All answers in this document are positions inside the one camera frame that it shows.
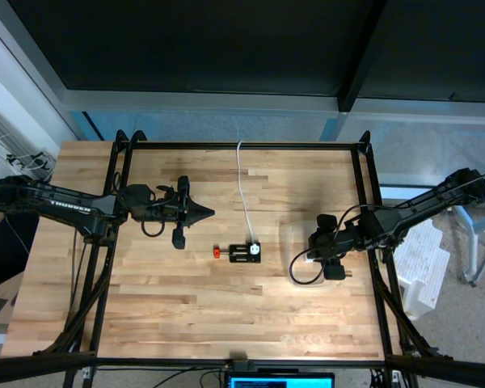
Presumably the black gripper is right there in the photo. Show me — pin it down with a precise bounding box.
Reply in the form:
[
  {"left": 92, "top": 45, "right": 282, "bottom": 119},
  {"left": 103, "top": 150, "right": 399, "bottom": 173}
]
[
  {"left": 161, "top": 175, "right": 216, "bottom": 251},
  {"left": 308, "top": 215, "right": 355, "bottom": 280}
]

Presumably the clear plastic tub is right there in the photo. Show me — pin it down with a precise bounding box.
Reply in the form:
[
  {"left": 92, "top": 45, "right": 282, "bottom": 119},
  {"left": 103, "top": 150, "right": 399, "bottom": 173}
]
[{"left": 280, "top": 221, "right": 335, "bottom": 289}]

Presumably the black vise with orange knob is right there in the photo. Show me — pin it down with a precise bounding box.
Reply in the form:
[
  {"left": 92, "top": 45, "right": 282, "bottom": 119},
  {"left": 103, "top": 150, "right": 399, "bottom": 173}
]
[{"left": 213, "top": 242, "right": 263, "bottom": 264}]

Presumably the white plastic step stool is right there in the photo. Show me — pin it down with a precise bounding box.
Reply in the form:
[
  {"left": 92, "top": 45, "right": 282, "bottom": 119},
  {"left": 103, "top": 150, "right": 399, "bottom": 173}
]
[{"left": 391, "top": 226, "right": 452, "bottom": 323}]

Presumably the laptop screen with blue edge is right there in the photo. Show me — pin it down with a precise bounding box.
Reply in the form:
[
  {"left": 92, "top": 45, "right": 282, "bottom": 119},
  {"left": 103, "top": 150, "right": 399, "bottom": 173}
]
[{"left": 225, "top": 371, "right": 335, "bottom": 388}]

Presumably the cardboard box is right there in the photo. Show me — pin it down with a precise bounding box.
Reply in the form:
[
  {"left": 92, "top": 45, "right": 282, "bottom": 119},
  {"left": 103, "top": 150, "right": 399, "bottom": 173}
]
[{"left": 0, "top": 270, "right": 25, "bottom": 324}]

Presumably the white receptacle cable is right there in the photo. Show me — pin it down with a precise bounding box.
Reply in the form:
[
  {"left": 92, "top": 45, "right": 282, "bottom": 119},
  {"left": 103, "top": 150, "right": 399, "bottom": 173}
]
[{"left": 235, "top": 140, "right": 256, "bottom": 246}]

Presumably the black aluminium frame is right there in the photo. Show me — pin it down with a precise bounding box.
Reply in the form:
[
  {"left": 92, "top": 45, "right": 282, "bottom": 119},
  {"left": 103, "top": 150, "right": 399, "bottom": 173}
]
[{"left": 0, "top": 129, "right": 485, "bottom": 388}]

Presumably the grey metal chair frame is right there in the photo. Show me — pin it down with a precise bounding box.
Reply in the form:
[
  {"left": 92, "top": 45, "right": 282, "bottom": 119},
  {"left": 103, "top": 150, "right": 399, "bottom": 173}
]
[{"left": 448, "top": 204, "right": 485, "bottom": 289}]

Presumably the black table-level camera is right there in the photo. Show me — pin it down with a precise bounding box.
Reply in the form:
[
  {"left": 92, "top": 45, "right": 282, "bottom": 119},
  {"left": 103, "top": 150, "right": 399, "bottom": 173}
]
[{"left": 226, "top": 351, "right": 255, "bottom": 371}]

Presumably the white and black cable bundle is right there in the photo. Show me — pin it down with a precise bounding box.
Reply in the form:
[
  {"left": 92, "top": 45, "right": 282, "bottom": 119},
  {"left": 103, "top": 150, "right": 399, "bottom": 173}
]
[{"left": 6, "top": 151, "right": 56, "bottom": 173}]

